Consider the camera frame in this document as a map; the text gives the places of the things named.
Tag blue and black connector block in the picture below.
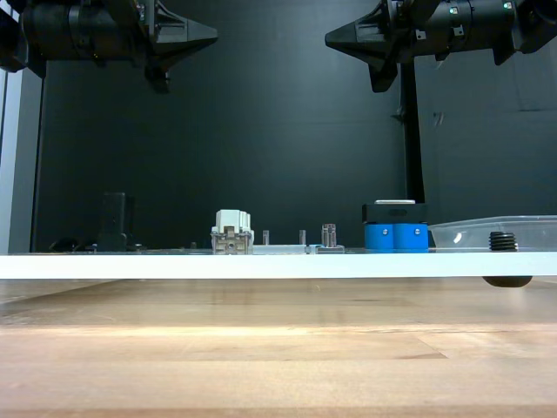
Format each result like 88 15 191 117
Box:
362 199 432 253

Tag grey multi-pin connector housing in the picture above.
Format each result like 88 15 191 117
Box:
210 208 255 256

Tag black socket block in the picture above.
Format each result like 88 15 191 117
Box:
96 191 137 253

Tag small silver socket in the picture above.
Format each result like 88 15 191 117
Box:
313 223 346 255

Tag clear plastic tub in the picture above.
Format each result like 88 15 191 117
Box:
428 213 557 253

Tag aluminium bar plate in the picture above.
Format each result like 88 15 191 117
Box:
252 244 321 256

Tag black board screw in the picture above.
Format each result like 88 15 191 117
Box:
488 231 520 253

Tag white task board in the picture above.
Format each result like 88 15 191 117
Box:
0 250 557 280

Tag black rubber board foot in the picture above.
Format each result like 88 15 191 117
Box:
481 275 533 289

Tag black aluminium frame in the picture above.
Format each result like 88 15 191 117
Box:
391 58 426 204

